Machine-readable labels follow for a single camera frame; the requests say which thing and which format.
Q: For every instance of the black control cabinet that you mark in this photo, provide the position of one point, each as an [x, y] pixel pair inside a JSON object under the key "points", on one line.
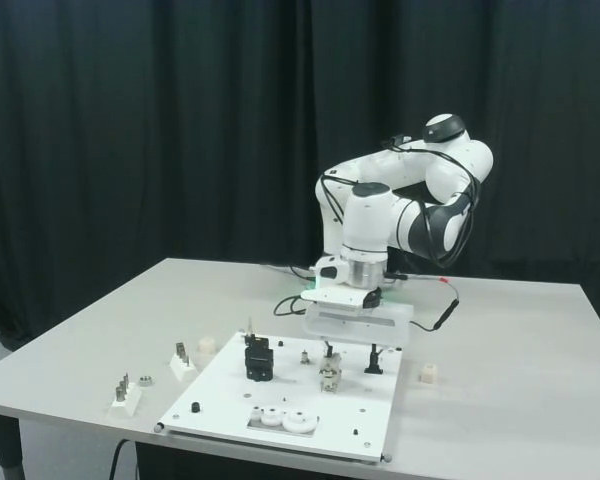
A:
{"points": [[230, 465]]}

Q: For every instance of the large metal square peg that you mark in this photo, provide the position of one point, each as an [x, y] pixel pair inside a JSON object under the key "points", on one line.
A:
{"points": [[179, 349]]}

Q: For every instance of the metal hex nut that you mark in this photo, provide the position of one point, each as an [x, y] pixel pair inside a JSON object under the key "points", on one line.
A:
{"points": [[146, 381]]}

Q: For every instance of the white task board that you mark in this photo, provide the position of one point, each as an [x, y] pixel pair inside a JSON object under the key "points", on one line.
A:
{"points": [[290, 400]]}

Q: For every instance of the large metal round peg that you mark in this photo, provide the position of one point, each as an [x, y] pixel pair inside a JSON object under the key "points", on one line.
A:
{"points": [[119, 393]]}

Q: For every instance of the thin black rod red tag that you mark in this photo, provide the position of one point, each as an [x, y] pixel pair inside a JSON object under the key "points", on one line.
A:
{"points": [[446, 315]]}

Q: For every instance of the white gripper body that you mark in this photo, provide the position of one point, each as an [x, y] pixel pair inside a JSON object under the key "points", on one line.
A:
{"points": [[360, 325]]}

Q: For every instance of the small white wrist box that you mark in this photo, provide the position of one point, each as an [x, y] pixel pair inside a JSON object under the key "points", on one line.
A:
{"points": [[328, 270]]}

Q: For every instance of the black curtain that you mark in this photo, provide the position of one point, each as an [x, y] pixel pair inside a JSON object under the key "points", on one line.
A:
{"points": [[130, 125]]}

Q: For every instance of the white large gear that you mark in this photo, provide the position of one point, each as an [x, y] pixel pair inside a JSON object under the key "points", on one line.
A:
{"points": [[299, 420]]}

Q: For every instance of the flat white mounting plate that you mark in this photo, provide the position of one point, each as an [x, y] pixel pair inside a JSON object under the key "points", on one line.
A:
{"points": [[335, 296]]}

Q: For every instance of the dark table leg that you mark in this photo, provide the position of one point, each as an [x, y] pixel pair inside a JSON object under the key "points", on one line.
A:
{"points": [[2, 445]]}

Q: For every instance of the white small gear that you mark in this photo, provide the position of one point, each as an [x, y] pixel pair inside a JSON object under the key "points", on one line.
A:
{"points": [[256, 414]]}

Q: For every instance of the white square peg holder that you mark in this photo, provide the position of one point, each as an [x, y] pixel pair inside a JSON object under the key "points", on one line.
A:
{"points": [[182, 372]]}

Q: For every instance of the metal BNC plug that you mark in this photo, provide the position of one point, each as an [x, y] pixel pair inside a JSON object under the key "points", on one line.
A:
{"points": [[305, 356]]}

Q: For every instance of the medium metal round peg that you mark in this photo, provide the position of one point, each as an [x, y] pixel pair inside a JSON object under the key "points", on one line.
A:
{"points": [[124, 386]]}

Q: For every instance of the grey waterproof plug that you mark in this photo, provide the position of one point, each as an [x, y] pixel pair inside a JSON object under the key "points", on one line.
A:
{"points": [[330, 368]]}

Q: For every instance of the white medium gear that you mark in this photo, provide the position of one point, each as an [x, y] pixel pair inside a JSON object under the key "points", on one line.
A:
{"points": [[271, 415]]}

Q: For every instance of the white round peg holder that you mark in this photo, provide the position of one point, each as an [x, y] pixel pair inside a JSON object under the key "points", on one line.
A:
{"points": [[125, 407]]}

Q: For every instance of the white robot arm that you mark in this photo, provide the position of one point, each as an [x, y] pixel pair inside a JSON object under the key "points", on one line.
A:
{"points": [[367, 220]]}

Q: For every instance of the black D-SUB plug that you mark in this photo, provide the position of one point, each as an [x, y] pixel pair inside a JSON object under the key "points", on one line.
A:
{"points": [[258, 365]]}

